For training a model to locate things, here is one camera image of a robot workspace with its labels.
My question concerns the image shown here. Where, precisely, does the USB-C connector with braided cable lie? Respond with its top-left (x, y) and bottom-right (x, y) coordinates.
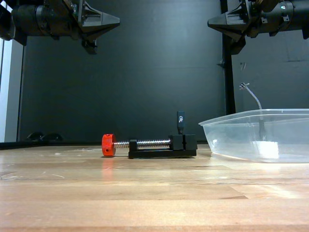
top-left (239, 82), bottom-right (267, 142)

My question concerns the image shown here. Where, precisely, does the black USB-C socket adapter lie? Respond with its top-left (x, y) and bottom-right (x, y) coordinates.
top-left (177, 111), bottom-right (186, 135)

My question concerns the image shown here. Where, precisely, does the clear plastic tub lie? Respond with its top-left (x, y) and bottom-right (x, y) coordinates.
top-left (197, 108), bottom-right (309, 164)

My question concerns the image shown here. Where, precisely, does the small white block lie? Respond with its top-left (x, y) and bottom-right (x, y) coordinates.
top-left (255, 141), bottom-right (279, 159)

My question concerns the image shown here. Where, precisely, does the black vise with red knob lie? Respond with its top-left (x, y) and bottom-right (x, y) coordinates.
top-left (101, 133), bottom-right (197, 160)

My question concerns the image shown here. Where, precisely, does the black vertical post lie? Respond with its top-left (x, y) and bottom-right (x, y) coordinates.
top-left (216, 0), bottom-right (236, 116)

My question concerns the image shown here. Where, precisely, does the black metal table frame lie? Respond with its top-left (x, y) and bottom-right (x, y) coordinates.
top-left (0, 131), bottom-right (209, 150)

